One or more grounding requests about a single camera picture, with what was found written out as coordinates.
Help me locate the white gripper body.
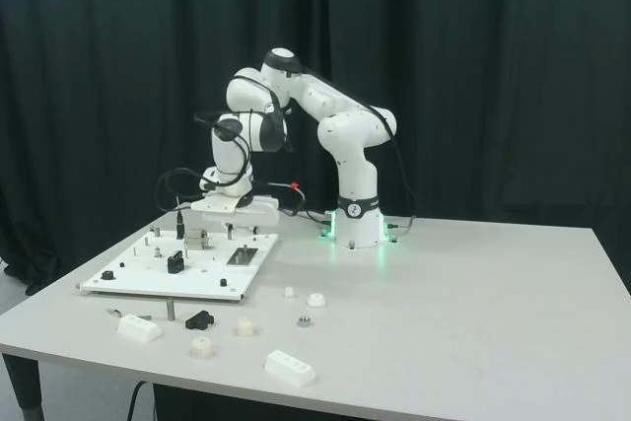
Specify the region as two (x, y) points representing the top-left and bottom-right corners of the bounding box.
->
(201, 197), (282, 228)

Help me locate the white task board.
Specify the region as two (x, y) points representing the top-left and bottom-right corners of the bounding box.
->
(78, 227), (281, 304)

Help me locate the black D-SUB plug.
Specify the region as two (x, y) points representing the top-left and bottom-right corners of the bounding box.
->
(184, 309), (217, 331)

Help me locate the white holder block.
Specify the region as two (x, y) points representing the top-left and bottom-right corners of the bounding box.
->
(263, 349), (317, 386)
(115, 314), (164, 344)

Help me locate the black curtain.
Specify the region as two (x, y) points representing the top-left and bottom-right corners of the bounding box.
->
(0, 0), (631, 297)

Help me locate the dark table leg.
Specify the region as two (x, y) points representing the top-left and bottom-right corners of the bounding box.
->
(1, 352), (44, 421)

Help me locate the black looped cable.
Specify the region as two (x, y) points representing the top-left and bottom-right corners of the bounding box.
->
(154, 167), (218, 211)

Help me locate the black power cable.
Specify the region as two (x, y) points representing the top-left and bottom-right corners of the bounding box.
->
(128, 380), (155, 421)

